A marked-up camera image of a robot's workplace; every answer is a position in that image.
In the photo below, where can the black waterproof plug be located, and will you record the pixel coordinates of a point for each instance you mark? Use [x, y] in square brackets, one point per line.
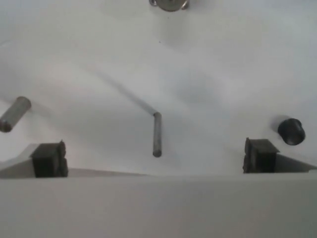
[291, 131]

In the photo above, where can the metal BNC plug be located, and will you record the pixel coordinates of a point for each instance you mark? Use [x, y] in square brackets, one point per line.
[171, 4]

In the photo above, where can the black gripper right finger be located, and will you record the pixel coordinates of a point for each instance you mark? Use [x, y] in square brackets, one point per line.
[260, 156]

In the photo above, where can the white task board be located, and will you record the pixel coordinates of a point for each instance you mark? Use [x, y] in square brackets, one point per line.
[99, 49]

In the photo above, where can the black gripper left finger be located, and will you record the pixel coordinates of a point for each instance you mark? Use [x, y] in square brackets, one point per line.
[49, 158]

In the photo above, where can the thick metal round peg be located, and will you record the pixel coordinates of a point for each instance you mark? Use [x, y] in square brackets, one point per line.
[15, 115]

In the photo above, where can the thin metal round peg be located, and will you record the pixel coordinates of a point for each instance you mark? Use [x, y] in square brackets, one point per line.
[157, 135]

